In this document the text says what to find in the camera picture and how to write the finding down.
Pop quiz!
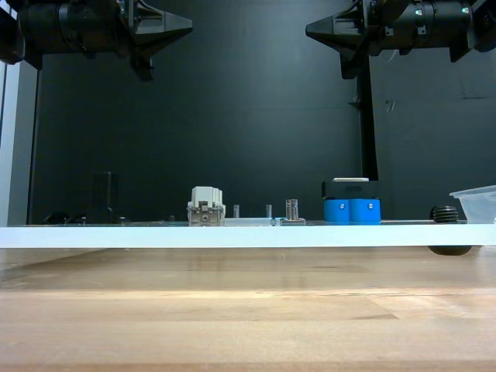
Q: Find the black rubber board foot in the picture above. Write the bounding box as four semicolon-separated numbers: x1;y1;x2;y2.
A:
427;245;473;257

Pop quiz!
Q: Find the black backdrop post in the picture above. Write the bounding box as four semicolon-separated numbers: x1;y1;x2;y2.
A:
347;53;380;182

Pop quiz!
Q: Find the grey metal window frame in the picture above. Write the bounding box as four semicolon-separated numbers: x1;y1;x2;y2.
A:
0;60;39;226

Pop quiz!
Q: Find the blue and black socket mount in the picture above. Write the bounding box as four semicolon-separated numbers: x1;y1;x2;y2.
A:
321;177;383;226

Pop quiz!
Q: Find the black knob screw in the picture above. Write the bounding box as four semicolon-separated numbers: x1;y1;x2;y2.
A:
429;204;459;225

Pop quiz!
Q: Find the aluminium block fixture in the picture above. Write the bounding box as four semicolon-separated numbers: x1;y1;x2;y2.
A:
223;204;279;227

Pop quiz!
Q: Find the grey multi-pin connector housing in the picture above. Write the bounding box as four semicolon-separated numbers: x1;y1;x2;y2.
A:
186;185;226;227

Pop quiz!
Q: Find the white task board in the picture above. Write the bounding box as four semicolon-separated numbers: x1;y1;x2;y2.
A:
0;219;496;250

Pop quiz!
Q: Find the clear plastic tub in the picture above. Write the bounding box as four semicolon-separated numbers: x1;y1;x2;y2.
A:
448;185;496;225

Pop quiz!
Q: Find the small metal socket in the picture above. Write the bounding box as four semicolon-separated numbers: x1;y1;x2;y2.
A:
279;198;307;227

